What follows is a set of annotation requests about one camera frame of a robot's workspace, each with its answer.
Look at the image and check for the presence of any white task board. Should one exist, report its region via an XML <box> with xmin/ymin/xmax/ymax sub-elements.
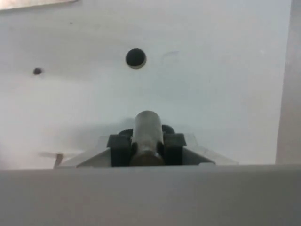
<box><xmin>0</xmin><ymin>0</ymin><xmax>292</xmax><ymax>170</ymax></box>

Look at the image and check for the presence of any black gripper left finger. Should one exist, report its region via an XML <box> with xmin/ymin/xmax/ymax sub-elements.
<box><xmin>55</xmin><ymin>133</ymin><xmax>132</xmax><ymax>168</ymax></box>

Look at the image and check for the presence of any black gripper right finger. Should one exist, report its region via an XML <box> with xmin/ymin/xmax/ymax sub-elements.
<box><xmin>162</xmin><ymin>132</ymin><xmax>238</xmax><ymax>166</ymax></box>

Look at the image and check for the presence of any metal round peg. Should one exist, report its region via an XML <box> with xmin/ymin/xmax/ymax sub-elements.
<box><xmin>129</xmin><ymin>110</ymin><xmax>165</xmax><ymax>166</ymax></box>

